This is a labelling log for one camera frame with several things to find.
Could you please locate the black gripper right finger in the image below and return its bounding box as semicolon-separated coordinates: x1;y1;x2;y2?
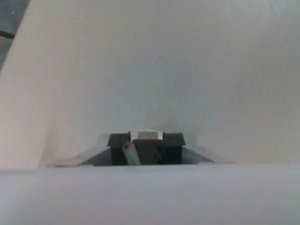
163;132;215;165

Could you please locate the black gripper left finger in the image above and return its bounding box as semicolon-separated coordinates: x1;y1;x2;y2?
56;131;132;167

